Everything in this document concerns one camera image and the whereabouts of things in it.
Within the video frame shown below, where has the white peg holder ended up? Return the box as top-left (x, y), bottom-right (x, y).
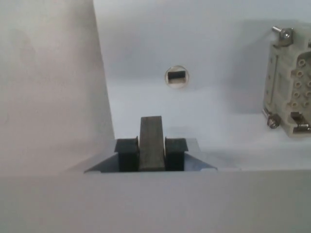
top-left (93, 0), bottom-right (311, 172)

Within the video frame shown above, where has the metal square peg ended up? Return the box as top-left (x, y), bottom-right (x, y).
top-left (138, 116), bottom-right (167, 171)

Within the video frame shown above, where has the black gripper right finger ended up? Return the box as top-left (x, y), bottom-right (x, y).
top-left (164, 136), bottom-right (219, 172)

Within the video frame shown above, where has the beige multi-pin plug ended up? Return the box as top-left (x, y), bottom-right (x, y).
top-left (261, 25), bottom-right (311, 139)

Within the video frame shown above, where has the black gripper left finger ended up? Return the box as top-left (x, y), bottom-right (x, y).
top-left (84, 137), bottom-right (141, 173)

